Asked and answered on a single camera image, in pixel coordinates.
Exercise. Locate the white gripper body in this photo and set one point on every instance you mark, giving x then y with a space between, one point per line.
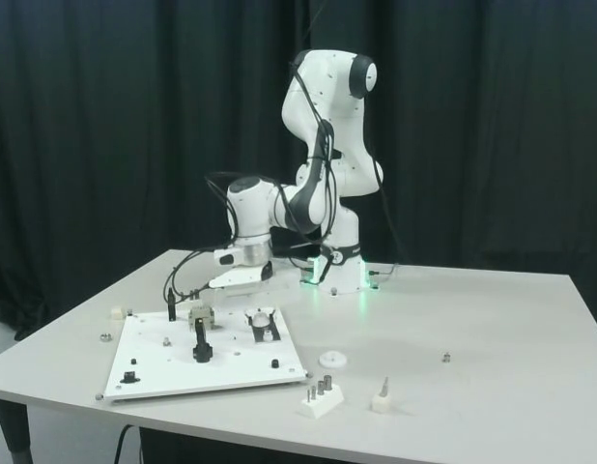
252 295

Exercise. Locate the white medium gear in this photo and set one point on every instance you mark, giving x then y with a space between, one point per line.
259 318

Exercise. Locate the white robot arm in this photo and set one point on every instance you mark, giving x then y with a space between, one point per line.
327 121

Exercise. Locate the white small gear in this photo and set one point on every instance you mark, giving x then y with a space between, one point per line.
267 335

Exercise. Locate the white large gear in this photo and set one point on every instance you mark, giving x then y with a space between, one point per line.
333 359

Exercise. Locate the medium metal round peg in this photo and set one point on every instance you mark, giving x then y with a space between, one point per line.
321 386

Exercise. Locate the black plug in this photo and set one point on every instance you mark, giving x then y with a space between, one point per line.
201 350

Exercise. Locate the white task board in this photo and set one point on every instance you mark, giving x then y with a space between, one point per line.
158 362

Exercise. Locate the large metal round peg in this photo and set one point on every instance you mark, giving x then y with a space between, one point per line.
329 382

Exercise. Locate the white four-hole peg holder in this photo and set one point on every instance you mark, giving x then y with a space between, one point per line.
322 406

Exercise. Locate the empty cream square holder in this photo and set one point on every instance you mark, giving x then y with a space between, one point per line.
116 313

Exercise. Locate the metal nut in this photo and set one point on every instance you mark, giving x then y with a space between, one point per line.
105 337

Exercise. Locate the metal square peg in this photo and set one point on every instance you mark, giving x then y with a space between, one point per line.
384 385

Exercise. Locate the small white peg holder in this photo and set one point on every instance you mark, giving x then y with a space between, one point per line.
381 403

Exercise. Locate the black curtains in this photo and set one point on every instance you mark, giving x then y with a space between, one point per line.
110 121

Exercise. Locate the dark table leg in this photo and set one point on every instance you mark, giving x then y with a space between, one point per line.
11 430

